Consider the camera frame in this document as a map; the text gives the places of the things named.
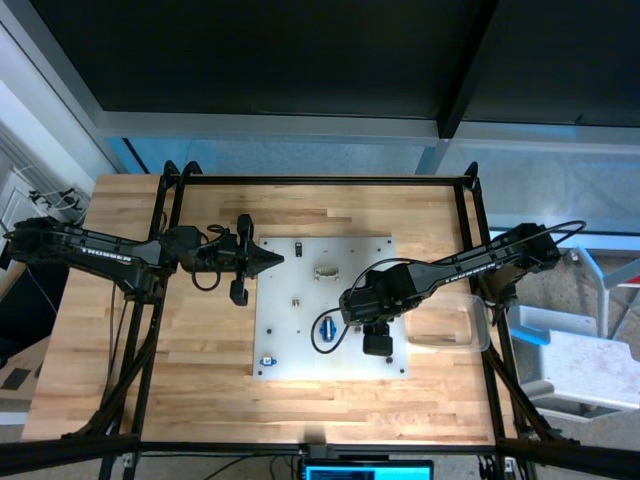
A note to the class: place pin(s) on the black metal frame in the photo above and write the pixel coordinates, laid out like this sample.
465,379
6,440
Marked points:
300,180

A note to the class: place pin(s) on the grey chair frame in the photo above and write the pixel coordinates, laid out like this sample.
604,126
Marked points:
602,300

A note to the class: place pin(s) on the beige connector housing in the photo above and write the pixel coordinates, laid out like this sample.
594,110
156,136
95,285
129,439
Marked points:
327,274

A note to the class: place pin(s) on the blue round connector mount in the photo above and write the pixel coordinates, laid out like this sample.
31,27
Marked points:
320,334

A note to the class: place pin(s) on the cardboard box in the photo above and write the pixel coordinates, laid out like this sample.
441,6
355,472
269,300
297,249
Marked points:
25,357

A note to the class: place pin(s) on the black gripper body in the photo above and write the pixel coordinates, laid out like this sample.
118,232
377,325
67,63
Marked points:
370,307
243,260

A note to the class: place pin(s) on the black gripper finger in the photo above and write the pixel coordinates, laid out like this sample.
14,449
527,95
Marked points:
265,264
266,253

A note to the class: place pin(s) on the clear plastic tub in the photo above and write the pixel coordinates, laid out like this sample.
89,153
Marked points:
450,325

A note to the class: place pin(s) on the white step stool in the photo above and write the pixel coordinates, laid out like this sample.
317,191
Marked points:
590,360

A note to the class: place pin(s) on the white taskboard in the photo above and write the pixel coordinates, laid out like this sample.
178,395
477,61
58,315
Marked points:
285,350

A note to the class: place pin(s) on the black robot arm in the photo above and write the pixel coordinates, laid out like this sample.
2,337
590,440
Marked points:
475,265
100,252

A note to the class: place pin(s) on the black table level camera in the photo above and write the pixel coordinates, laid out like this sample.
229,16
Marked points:
316,445

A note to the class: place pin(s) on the blue square mount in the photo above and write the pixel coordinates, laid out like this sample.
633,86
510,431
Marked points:
260,361

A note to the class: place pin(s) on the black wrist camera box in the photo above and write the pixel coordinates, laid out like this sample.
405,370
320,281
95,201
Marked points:
377,345

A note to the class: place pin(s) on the small black connector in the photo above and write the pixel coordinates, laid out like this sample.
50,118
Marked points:
298,249

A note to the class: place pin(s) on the laptop screen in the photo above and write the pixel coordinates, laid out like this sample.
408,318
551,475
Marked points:
365,472

